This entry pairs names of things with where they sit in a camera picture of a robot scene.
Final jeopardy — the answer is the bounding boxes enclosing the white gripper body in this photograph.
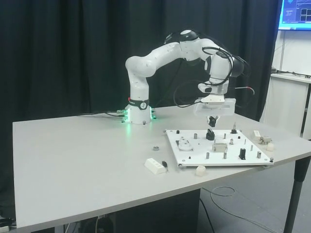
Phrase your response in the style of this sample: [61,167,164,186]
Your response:
[194,97,237,116]

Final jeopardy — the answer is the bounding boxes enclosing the white large gear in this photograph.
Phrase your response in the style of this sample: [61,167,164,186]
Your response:
[178,141,194,152]

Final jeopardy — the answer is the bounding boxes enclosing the white task board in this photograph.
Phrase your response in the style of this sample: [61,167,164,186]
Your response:
[164,128,275,168]

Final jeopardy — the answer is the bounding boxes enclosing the white long holder with holes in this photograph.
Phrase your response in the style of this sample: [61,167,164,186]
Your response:
[144,158,168,175]

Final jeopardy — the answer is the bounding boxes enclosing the white cabinet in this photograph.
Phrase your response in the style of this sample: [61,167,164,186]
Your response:
[263,71,311,141]

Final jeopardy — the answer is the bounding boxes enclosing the black table leg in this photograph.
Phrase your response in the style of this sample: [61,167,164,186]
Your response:
[282,159,307,233]

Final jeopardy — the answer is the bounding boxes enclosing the blue screen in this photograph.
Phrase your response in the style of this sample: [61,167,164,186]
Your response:
[277,0,311,32]

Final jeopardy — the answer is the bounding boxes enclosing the black curtain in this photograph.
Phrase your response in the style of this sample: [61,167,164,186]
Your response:
[0,0,282,214]

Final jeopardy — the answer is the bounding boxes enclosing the white power strip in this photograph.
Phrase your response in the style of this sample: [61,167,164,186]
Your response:
[0,217,16,232]

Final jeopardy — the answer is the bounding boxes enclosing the black cable loop at wrist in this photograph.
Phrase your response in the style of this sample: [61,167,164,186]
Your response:
[173,82,203,109]

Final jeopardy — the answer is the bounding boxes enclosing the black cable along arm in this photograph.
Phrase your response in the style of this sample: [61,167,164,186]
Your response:
[202,45,251,75]

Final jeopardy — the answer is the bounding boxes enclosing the grey cable on floor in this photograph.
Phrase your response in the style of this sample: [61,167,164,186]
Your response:
[208,186,289,233]

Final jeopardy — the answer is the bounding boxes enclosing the black cables at arm foot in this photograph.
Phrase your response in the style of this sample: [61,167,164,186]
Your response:
[79,109,127,118]

